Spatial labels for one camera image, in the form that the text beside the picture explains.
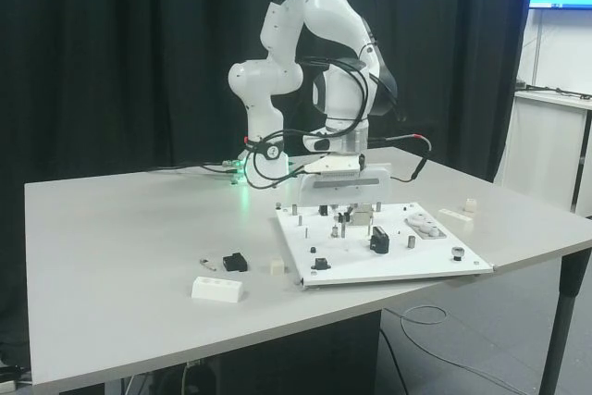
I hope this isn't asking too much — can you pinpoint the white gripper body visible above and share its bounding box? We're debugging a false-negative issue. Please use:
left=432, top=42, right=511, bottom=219
left=297, top=163, right=393, bottom=208

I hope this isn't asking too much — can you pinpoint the black D-SUB plug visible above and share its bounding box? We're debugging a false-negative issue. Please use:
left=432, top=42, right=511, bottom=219
left=369, top=225, right=391, bottom=255

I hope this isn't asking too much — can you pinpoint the white large gear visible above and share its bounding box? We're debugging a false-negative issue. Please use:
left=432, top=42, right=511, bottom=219
left=404, top=213, right=434, bottom=230

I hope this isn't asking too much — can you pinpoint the white task board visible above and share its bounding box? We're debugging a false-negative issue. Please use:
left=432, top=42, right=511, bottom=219
left=274, top=200, right=496, bottom=289

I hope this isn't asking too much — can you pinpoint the long white holder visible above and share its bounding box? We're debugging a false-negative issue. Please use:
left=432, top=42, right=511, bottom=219
left=438, top=207, right=475, bottom=230

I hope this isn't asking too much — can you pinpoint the white holder with round holes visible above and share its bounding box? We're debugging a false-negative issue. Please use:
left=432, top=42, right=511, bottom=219
left=191, top=276, right=247, bottom=306

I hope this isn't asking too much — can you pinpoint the white cabinet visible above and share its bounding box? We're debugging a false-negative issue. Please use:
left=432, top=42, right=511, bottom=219
left=500, top=87, right=592, bottom=219

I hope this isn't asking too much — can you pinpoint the black table leg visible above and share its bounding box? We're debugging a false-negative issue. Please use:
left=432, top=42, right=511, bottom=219
left=539, top=253, right=582, bottom=395

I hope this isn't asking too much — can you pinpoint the black curtain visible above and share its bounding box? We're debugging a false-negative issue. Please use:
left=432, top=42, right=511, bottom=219
left=0, top=0, right=543, bottom=368

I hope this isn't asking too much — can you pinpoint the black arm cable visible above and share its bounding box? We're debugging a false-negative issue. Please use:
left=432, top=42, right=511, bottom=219
left=246, top=56, right=372, bottom=191

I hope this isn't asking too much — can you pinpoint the black base cable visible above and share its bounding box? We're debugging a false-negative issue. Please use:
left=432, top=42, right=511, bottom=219
left=147, top=158, right=249, bottom=183

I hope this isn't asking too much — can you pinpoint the grey floor cable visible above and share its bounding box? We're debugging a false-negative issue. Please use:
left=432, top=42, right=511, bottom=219
left=399, top=304, right=556, bottom=395

